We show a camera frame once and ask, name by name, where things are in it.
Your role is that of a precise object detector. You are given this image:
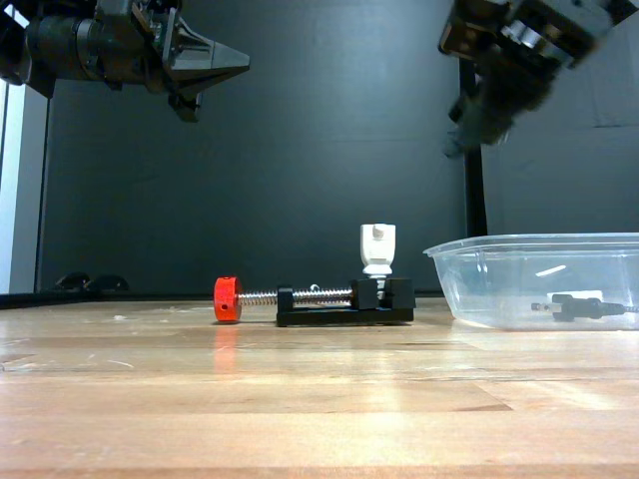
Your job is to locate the white extension cord with socket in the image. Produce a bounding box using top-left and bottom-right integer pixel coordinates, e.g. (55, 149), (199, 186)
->
(358, 223), (398, 301)

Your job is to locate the black clamp with red knob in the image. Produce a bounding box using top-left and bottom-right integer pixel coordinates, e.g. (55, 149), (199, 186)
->
(213, 275), (416, 329)

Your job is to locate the clear plastic container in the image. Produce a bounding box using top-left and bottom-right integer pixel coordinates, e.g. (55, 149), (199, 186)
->
(422, 232), (639, 334)

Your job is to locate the black power plug with cable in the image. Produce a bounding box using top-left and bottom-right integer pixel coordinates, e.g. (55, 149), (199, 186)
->
(529, 292), (639, 324)

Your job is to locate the black vertical post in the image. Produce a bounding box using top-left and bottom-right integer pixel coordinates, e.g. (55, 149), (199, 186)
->
(457, 59), (489, 239)

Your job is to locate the black aluminium frame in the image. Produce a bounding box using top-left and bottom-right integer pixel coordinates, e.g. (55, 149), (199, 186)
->
(0, 270), (281, 311)

